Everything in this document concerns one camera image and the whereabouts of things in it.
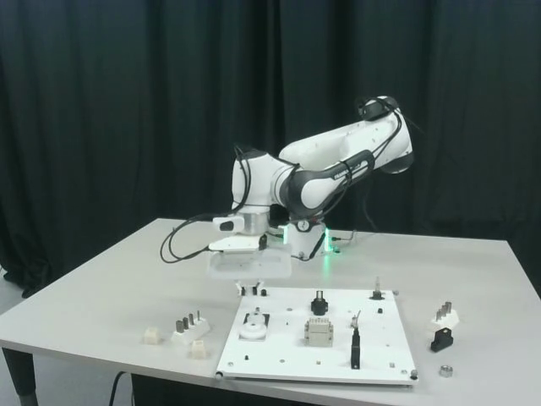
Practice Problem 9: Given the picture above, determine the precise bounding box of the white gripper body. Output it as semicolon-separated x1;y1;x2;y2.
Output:
205;251;293;283

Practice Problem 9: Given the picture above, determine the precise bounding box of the white large gear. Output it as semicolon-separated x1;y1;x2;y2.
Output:
238;322;269;341

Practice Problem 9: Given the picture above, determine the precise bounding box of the flat white mounting plate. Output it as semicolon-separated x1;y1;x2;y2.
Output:
209;237;264;255

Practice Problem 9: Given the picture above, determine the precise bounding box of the black waterproof plug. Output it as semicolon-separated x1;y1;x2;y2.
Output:
310;289;330;316

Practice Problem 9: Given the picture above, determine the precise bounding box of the white round peg holder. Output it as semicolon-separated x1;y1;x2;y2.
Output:
171;316;212;344

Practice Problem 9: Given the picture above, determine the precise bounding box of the white task board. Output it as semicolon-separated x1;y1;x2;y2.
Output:
214;285;420;381

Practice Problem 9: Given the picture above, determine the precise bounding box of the black USB plug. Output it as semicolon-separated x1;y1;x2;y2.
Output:
349;329;363;370

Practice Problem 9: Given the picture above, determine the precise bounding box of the white square peg holder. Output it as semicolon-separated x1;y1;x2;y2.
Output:
429;310;461;331

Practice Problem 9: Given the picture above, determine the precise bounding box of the black D-SUB plug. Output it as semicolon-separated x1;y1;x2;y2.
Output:
429;326;455;354

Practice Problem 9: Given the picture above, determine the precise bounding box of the black curtain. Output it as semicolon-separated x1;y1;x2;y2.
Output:
0;0;541;299

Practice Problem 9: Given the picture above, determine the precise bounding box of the black table leg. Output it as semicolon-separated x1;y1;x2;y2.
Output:
2;348;37;406

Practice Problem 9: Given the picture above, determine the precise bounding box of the silver flange ring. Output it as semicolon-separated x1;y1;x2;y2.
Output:
243;212;271;235

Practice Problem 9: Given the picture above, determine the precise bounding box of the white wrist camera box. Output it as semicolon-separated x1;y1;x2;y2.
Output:
212;215;245;233

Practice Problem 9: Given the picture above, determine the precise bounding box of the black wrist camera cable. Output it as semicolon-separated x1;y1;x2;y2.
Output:
158;214;216;264

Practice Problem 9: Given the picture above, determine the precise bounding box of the black floor cable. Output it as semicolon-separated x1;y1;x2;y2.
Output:
110;370;133;406

